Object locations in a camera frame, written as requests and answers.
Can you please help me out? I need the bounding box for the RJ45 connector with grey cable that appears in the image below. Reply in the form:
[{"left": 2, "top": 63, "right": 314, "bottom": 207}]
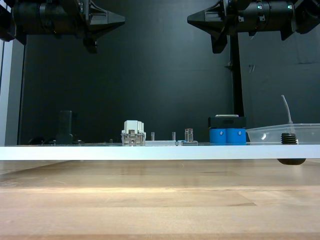
[{"left": 281, "top": 94, "right": 295, "bottom": 133}]

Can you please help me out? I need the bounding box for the blue and black connector block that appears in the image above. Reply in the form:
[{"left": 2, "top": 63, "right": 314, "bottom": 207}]
[{"left": 208, "top": 114, "right": 248, "bottom": 146}]

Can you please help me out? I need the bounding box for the grey multi-pin connector housing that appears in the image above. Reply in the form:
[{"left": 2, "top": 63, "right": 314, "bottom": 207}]
[{"left": 120, "top": 119, "right": 147, "bottom": 147}]

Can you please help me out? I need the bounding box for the black socket block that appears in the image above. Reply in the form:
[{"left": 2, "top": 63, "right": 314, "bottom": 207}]
[{"left": 55, "top": 109, "right": 79, "bottom": 146}]

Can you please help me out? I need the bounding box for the small silver socket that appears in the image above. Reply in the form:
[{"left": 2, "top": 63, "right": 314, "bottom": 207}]
[{"left": 180, "top": 128, "right": 199, "bottom": 147}]

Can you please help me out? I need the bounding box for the clear plastic tub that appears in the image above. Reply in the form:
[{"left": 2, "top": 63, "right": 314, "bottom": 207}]
[{"left": 246, "top": 122, "right": 320, "bottom": 146}]

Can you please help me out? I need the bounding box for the aluminium bar plate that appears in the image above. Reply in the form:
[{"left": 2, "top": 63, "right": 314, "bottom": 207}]
[{"left": 144, "top": 140, "right": 185, "bottom": 147}]

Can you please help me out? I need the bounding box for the black board screw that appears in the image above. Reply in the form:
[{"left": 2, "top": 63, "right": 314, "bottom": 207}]
[{"left": 280, "top": 132, "right": 299, "bottom": 146}]

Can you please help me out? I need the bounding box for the white task board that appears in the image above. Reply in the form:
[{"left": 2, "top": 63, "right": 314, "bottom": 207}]
[{"left": 0, "top": 143, "right": 320, "bottom": 161}]

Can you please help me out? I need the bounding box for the black rubber board foot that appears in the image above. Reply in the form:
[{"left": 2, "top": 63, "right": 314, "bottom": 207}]
[{"left": 276, "top": 158, "right": 306, "bottom": 166}]

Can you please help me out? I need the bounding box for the black aluminium frame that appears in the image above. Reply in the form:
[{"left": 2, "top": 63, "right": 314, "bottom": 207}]
[{"left": 224, "top": 32, "right": 245, "bottom": 117}]

